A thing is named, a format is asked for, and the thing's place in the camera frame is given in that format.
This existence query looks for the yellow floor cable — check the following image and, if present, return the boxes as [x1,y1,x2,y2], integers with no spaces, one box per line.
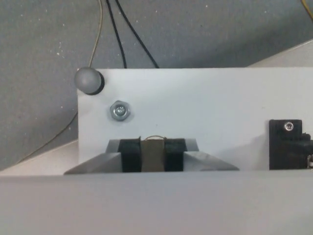
[300,0,313,22]

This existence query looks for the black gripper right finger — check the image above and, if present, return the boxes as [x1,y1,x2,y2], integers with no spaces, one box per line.
[164,137,241,172]

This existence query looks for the white task board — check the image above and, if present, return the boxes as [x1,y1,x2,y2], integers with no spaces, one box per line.
[74,66,313,176]

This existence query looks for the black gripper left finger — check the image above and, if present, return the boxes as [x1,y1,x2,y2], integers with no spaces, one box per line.
[64,136,143,175]

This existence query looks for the thin beige floor wire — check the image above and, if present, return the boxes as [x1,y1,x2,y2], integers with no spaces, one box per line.
[14,0,103,165]

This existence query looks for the black floor cable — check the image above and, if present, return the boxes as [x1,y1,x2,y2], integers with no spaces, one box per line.
[114,0,160,69]
[106,0,128,69]

